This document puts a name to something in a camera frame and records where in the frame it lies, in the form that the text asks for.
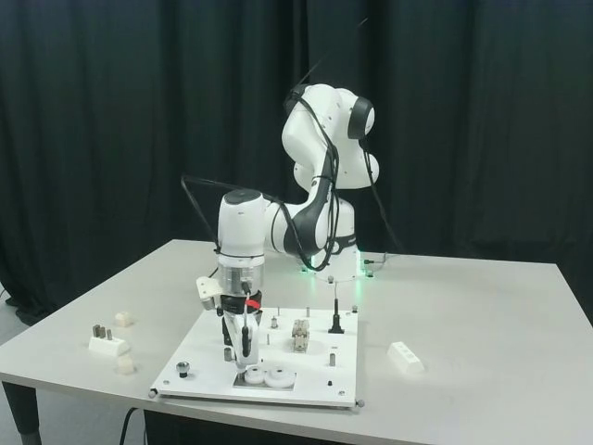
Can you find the small cream square holder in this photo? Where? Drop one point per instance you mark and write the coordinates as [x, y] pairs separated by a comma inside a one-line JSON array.
[[125, 365], [123, 320]]

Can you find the large metal peg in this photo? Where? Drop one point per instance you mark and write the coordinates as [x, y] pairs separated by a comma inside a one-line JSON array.
[[98, 330]]

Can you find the white task board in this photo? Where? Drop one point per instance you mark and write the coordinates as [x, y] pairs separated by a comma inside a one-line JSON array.
[[199, 366]]

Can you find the white medium gear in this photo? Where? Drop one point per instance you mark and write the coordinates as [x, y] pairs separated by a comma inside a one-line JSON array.
[[255, 375]]

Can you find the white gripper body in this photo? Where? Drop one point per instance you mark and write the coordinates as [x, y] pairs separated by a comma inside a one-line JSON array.
[[237, 331]]

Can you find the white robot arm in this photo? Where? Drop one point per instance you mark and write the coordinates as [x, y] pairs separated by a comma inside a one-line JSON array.
[[241, 222]]

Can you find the small metal bolt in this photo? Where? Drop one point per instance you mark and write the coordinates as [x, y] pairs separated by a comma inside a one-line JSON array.
[[274, 322]]

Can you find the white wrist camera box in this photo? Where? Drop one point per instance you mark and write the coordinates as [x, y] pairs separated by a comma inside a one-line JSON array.
[[209, 303]]

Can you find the white small gear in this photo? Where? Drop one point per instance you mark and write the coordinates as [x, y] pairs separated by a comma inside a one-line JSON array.
[[241, 372]]

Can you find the flat white mount plate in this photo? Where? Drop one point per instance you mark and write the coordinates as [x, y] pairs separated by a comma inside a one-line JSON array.
[[207, 286]]

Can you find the thin rod on black base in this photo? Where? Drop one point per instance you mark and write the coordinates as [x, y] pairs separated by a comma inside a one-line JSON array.
[[336, 328]]

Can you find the white empty peg holder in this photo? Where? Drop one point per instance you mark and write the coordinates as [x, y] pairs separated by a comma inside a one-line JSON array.
[[405, 358]]

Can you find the metal round peg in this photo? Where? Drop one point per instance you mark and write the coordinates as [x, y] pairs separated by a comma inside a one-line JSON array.
[[227, 354]]

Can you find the black curtain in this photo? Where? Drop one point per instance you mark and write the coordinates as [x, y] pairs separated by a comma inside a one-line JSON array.
[[92, 116]]

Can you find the white large gear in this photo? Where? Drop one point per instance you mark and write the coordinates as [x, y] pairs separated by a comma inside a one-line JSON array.
[[280, 376]]

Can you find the black table leg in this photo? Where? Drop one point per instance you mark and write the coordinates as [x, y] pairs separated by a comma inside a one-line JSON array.
[[21, 417]]

